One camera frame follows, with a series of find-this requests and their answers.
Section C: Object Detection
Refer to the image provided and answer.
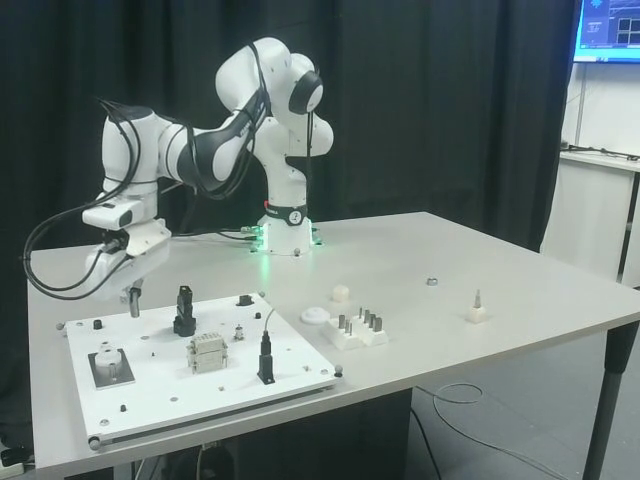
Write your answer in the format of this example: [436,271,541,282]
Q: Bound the blue screen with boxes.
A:
[571,0,640,65]

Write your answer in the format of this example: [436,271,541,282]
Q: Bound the dark grey table leg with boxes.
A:
[583,319,639,480]

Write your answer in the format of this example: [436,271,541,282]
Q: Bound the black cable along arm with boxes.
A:
[96,42,321,202]

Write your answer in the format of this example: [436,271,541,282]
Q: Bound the black cables on cabinet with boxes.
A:
[559,143,640,163]

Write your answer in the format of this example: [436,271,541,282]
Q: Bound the black cables at arm foot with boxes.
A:
[168,226,265,242]

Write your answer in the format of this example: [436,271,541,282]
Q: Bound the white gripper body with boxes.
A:
[83,239,171,302]

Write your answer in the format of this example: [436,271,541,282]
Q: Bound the black looping cable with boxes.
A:
[18,197,110,302]

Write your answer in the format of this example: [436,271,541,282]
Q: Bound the white task board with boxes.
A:
[53,291,346,451]

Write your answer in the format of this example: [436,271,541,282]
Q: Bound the white medium gear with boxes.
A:
[95,348,125,380]

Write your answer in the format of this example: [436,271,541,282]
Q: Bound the white square peg holder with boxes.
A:
[358,324,391,348]

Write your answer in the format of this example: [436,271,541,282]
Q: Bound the grey floor cable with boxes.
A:
[431,382,592,480]

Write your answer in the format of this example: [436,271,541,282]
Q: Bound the black D-SUB plug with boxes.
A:
[171,283,197,337]

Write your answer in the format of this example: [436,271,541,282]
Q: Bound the black curtain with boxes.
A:
[0,0,586,451]

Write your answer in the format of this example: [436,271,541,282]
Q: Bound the beige multi-pin connector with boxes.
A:
[185,334,230,376]

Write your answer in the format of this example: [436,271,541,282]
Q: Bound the black USB plug grey cable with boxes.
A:
[254,307,279,386]

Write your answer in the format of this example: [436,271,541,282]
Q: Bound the white round peg holder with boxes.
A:
[323,319,367,352]

